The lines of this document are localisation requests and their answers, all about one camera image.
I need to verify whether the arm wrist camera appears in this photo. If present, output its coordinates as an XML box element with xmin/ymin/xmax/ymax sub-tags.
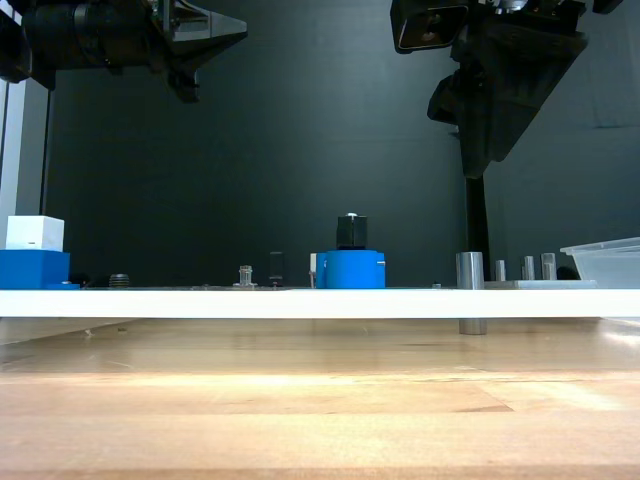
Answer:
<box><xmin>389</xmin><ymin>0</ymin><xmax>470</xmax><ymax>55</ymax></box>

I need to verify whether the white cube block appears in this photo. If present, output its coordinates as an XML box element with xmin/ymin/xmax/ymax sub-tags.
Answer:
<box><xmin>5</xmin><ymin>214</ymin><xmax>66</xmax><ymax>251</ymax></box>

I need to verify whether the small silver connector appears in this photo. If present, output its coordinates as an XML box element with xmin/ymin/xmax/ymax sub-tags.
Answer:
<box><xmin>232</xmin><ymin>264</ymin><xmax>258</xmax><ymax>289</ymax></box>

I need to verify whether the white task board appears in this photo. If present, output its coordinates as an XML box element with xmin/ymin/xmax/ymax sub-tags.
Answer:
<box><xmin>0</xmin><ymin>288</ymin><xmax>640</xmax><ymax>320</ymax></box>

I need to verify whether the grey metal peg plate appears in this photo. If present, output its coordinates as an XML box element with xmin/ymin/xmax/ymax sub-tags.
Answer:
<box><xmin>483</xmin><ymin>279</ymin><xmax>599</xmax><ymax>291</ymax></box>

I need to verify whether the black upright connector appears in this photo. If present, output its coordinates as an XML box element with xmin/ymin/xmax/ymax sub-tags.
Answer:
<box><xmin>267</xmin><ymin>251</ymin><xmax>288</xmax><ymax>288</ymax></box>

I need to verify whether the blue connector holder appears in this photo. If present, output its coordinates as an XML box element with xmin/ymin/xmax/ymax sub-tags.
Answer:
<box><xmin>315</xmin><ymin>248</ymin><xmax>387</xmax><ymax>290</ymax></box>

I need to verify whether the large steel cylinder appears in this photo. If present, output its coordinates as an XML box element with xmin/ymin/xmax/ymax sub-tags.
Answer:
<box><xmin>455</xmin><ymin>252</ymin><xmax>489</xmax><ymax>335</ymax></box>

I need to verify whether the clear plastic tub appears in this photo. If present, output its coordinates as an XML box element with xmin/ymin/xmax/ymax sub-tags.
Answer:
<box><xmin>559</xmin><ymin>236</ymin><xmax>640</xmax><ymax>291</ymax></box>

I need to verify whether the blue rectangular holder block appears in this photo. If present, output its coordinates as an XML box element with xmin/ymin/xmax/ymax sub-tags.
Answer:
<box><xmin>0</xmin><ymin>248</ymin><xmax>81</xmax><ymax>291</ymax></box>

